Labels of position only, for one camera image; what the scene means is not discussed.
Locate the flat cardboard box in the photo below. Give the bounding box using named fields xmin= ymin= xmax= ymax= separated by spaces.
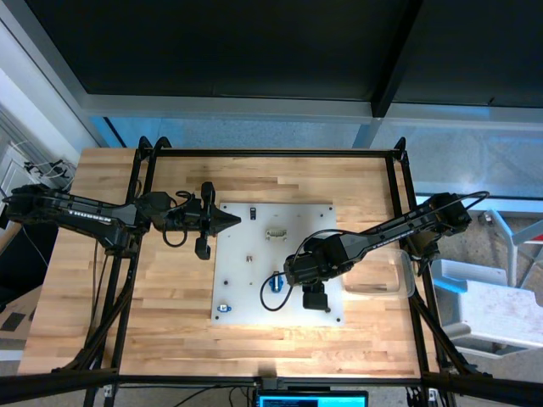
xmin=0 ymin=286 xmax=43 ymax=340

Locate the black aluminium table frame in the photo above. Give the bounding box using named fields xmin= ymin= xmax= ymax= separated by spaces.
xmin=0 ymin=135 xmax=543 ymax=407

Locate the power strip with cables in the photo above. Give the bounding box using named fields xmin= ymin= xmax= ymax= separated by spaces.
xmin=23 ymin=159 xmax=76 ymax=181

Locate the grey metal chair frame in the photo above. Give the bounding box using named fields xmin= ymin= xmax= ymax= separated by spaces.
xmin=479 ymin=209 xmax=543 ymax=289

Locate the clear plastic tub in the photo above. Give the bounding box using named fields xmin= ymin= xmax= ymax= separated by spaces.
xmin=342 ymin=248 xmax=417 ymax=300

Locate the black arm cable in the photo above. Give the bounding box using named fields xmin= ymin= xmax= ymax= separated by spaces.
xmin=260 ymin=228 xmax=340 ymax=314
xmin=162 ymin=189 xmax=193 ymax=248

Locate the white step stool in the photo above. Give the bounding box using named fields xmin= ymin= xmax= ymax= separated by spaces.
xmin=431 ymin=258 xmax=543 ymax=360

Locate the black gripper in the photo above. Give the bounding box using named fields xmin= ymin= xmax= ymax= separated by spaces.
xmin=182 ymin=181 xmax=242 ymax=260
xmin=284 ymin=254 xmax=330 ymax=311

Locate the small black camera box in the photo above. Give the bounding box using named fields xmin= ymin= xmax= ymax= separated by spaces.
xmin=255 ymin=368 xmax=281 ymax=389

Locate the black window post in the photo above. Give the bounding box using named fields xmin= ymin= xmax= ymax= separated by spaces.
xmin=370 ymin=0 xmax=425 ymax=119

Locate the white taskboard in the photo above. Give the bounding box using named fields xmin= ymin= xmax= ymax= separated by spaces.
xmin=210 ymin=202 xmax=348 ymax=327

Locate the laptop screen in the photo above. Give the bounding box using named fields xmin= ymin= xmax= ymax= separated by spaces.
xmin=252 ymin=389 xmax=369 ymax=407

